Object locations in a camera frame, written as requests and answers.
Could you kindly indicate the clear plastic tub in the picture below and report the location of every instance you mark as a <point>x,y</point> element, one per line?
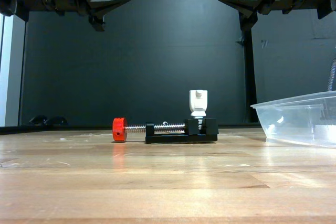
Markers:
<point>288,124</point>

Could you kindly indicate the black vise clamp, orange knob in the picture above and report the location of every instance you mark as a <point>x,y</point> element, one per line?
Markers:
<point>181,138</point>

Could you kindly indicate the black curved frame bracket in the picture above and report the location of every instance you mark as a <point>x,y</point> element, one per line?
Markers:
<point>38,120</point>
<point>57,121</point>

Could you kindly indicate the white power receptacle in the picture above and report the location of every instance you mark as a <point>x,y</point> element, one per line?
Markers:
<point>198,103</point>

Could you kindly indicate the white square plug holder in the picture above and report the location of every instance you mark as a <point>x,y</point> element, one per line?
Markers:
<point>325,129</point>

